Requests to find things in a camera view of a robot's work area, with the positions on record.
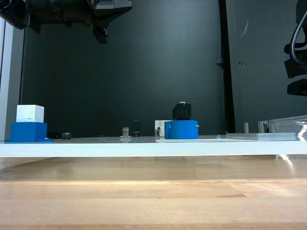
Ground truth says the white cube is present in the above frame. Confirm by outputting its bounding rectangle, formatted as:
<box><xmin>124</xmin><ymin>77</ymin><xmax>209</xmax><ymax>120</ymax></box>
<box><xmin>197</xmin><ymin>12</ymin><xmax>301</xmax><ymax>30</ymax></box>
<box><xmin>16</xmin><ymin>104</ymin><xmax>45</xmax><ymax>123</ymax></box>

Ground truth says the black clamp block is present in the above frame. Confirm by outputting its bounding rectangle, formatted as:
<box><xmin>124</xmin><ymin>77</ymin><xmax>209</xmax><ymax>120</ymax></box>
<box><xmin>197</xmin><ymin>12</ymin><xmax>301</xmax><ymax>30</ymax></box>
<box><xmin>172</xmin><ymin>100</ymin><xmax>192</xmax><ymax>120</ymax></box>

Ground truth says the blue square holder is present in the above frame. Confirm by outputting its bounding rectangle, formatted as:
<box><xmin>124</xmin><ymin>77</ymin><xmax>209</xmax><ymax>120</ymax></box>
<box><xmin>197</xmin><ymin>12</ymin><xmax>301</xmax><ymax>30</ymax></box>
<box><xmin>4</xmin><ymin>122</ymin><xmax>54</xmax><ymax>144</ymax></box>

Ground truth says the beige connector housing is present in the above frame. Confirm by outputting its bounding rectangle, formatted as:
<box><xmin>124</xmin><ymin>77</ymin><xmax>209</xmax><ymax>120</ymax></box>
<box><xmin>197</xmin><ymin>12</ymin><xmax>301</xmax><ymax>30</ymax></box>
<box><xmin>153</xmin><ymin>120</ymin><xmax>166</xmax><ymax>139</ymax></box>

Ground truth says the black room column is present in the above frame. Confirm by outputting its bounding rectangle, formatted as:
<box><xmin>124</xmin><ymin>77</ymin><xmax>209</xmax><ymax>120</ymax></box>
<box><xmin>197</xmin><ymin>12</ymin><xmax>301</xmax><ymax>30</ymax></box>
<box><xmin>219</xmin><ymin>0</ymin><xmax>236</xmax><ymax>133</ymax></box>

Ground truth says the blue round holder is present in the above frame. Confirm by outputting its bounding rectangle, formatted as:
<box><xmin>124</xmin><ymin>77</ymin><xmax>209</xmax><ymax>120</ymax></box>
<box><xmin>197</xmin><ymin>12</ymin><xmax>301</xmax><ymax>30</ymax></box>
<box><xmin>164</xmin><ymin>119</ymin><xmax>199</xmax><ymax>139</ymax></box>

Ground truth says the white task board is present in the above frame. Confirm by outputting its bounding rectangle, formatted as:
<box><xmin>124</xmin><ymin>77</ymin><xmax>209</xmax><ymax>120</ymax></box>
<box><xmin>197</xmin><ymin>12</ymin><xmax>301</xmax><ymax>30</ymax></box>
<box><xmin>0</xmin><ymin>135</ymin><xmax>307</xmax><ymax>159</ymax></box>

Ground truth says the grey aluminium block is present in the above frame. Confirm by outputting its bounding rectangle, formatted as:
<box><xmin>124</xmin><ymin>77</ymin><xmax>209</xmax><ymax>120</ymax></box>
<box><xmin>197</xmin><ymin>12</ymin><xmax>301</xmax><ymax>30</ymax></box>
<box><xmin>225</xmin><ymin>132</ymin><xmax>296</xmax><ymax>141</ymax></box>

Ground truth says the clear plastic tub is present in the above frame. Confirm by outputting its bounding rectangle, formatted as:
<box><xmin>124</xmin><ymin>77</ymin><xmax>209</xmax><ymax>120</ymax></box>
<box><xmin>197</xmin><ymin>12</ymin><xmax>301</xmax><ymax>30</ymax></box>
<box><xmin>258</xmin><ymin>115</ymin><xmax>307</xmax><ymax>144</ymax></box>

